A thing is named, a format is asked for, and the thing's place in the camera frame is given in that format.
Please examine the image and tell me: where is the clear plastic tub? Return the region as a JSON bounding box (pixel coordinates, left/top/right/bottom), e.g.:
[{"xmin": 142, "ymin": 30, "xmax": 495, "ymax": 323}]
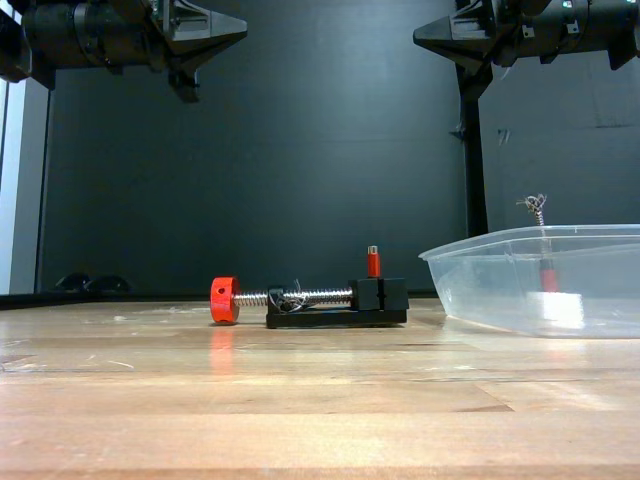
[{"xmin": 417, "ymin": 224, "xmax": 640, "ymax": 341}]

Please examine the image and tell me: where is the black wall post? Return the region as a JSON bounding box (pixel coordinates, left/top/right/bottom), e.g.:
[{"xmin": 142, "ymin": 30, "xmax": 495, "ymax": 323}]
[{"xmin": 449, "ymin": 62, "xmax": 494, "ymax": 239}]

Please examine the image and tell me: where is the grey aluminium window frame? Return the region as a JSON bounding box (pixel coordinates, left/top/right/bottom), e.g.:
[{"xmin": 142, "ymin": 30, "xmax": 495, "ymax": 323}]
[{"xmin": 0, "ymin": 79, "xmax": 52, "ymax": 296}]

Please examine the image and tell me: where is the black clamp fixture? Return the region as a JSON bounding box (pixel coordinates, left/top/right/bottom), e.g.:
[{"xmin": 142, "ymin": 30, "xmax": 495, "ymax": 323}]
[{"xmin": 233, "ymin": 276, "xmax": 409, "ymax": 330}]

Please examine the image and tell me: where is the black aluminium table frame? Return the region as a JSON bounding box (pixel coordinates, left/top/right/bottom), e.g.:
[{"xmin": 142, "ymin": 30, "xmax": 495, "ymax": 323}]
[{"xmin": 0, "ymin": 272, "xmax": 451, "ymax": 307}]

